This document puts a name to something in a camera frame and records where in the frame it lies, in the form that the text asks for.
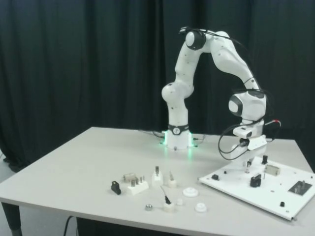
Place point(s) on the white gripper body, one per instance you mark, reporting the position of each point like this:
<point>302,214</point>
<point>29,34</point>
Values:
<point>236,153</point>

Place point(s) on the metal BNC plug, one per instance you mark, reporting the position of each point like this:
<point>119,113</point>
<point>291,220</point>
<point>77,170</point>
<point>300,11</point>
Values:
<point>248,166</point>

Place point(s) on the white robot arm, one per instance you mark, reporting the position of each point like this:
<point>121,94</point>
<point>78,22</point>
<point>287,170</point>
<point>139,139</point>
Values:
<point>184,73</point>

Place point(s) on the white flat mounting plate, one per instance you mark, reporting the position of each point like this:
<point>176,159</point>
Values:
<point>258,143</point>

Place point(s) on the white task board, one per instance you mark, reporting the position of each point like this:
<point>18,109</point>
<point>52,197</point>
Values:
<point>233,186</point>

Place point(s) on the white large gear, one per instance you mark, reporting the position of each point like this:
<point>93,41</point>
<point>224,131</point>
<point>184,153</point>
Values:
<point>189,192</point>

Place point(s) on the white medium gear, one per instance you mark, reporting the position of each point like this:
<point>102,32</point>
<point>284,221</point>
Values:
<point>200,207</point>

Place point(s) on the thin metal plug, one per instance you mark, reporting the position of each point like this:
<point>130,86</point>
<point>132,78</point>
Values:
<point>171,176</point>

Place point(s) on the white small round holder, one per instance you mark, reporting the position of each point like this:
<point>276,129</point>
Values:
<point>172,184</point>

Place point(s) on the white small gear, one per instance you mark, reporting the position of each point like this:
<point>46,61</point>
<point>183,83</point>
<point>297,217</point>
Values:
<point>179,202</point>

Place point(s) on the metal USB plug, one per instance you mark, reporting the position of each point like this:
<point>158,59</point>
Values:
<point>157,171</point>

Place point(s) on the white tall plug holder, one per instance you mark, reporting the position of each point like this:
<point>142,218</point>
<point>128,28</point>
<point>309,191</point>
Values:
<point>156,182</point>

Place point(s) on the metal bolt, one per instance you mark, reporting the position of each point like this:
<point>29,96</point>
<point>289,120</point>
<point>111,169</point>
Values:
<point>148,208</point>

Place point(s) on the white wedge peg holder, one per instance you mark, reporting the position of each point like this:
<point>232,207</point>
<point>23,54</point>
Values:
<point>137,190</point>

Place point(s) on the large metal round peg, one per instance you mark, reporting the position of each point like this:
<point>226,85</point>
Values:
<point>133,183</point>

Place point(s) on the clear Ethernet plug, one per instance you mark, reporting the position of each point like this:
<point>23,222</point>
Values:
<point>129,177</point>

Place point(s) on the black D-SUB plug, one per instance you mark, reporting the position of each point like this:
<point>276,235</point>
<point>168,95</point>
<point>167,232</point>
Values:
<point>115,187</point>

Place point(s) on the black curtain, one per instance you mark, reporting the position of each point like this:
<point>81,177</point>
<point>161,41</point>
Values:
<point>73,61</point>

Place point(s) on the black table leg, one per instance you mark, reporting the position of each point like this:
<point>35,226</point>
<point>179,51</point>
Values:
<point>11,218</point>

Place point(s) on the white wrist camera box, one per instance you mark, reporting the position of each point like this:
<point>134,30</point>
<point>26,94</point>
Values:
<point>242,132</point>

